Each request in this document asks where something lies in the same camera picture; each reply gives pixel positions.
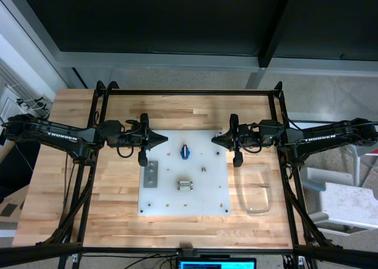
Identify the beige HAN10-E connector insert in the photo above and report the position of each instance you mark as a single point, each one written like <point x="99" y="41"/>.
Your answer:
<point x="185" y="184"/>

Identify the white metal stand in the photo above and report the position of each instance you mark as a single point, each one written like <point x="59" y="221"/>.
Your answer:
<point x="355" y="162"/>

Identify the white mounting board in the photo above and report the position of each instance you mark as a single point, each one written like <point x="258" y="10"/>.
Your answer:
<point x="192" y="198"/>

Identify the white step stool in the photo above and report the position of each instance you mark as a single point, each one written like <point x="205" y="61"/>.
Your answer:
<point x="348" y="204"/>

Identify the large blue connector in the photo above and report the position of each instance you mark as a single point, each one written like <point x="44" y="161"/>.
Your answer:
<point x="180" y="154"/>

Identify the grey metal plate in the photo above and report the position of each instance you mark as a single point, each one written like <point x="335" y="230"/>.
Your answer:
<point x="146" y="176"/>

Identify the black upright post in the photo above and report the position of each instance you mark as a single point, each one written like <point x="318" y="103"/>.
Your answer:
<point x="274" y="30"/>

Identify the brown cardboard box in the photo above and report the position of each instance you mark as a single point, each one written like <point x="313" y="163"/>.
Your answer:
<point x="17" y="198"/>

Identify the laptop screen with blue edge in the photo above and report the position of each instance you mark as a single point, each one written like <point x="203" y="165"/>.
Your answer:
<point x="215" y="264"/>

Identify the small black camera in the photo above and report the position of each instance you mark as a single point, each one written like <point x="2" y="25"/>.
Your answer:
<point x="188" y="249"/>

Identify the grey metal wall frame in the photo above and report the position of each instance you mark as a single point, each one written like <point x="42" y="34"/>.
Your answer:
<point x="177" y="61"/>

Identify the clear plastic tub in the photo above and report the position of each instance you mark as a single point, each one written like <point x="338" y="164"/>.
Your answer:
<point x="255" y="192"/>

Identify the black bulky object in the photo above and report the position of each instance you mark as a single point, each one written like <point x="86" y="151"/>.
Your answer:
<point x="14" y="168"/>

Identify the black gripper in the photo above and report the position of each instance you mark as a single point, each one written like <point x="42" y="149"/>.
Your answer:
<point x="234" y="124"/>
<point x="144" y="124"/>

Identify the black metal frame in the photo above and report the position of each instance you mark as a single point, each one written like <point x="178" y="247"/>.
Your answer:
<point x="189" y="92"/>

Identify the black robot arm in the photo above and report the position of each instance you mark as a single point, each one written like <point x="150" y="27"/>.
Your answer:
<point x="59" y="134"/>
<point x="319" y="137"/>

